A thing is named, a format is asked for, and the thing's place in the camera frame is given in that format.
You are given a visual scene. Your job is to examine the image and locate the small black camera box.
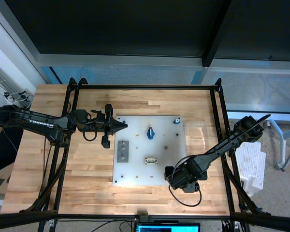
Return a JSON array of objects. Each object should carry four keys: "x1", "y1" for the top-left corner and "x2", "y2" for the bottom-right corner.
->
[{"x1": 138, "y1": 212, "x2": 152, "y2": 222}]

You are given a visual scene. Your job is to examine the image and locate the clear plastic tub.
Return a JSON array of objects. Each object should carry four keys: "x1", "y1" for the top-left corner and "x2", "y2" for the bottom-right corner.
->
[{"x1": 185, "y1": 121, "x2": 208, "y2": 158}]

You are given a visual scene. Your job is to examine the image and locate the black aluminium frame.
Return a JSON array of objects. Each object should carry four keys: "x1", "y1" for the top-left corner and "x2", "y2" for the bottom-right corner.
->
[{"x1": 0, "y1": 77, "x2": 290, "y2": 232}]

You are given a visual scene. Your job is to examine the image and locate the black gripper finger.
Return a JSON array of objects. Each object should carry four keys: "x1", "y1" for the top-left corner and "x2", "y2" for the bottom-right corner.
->
[
  {"x1": 113, "y1": 125, "x2": 129, "y2": 135},
  {"x1": 113, "y1": 116, "x2": 129, "y2": 127}
]

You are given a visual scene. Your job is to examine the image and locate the screen with blue edge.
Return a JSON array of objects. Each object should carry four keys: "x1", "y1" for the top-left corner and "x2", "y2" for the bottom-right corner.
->
[{"x1": 134, "y1": 222, "x2": 201, "y2": 232}]

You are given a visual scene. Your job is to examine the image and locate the black white cable tangle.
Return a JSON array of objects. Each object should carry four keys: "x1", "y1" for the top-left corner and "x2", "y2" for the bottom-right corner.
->
[{"x1": 2, "y1": 89, "x2": 32, "y2": 103}]

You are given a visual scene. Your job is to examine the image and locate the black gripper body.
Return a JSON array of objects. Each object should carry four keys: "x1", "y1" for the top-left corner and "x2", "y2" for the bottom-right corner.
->
[
  {"x1": 90, "y1": 104, "x2": 115, "y2": 149},
  {"x1": 164, "y1": 166, "x2": 196, "y2": 190}
]

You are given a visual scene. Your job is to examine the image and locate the white task board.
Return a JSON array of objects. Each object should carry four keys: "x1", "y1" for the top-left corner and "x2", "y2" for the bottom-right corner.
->
[{"x1": 112, "y1": 115, "x2": 189, "y2": 187}]

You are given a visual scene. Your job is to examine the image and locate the grey multi-pin connector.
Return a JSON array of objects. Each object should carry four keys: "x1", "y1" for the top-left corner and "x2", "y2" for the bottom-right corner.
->
[{"x1": 144, "y1": 157, "x2": 159, "y2": 167}]

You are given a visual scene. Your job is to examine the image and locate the grey metal stand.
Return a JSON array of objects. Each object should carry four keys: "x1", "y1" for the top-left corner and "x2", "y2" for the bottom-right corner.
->
[{"x1": 264, "y1": 119, "x2": 290, "y2": 173}]

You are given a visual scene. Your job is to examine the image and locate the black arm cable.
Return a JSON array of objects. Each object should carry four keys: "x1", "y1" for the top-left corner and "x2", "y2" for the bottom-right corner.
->
[
  {"x1": 83, "y1": 130, "x2": 98, "y2": 142},
  {"x1": 168, "y1": 156, "x2": 203, "y2": 207}
]

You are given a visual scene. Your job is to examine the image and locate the grey metal plate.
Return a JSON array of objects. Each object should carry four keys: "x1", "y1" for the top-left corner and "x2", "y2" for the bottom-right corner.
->
[{"x1": 116, "y1": 140, "x2": 130, "y2": 163}]

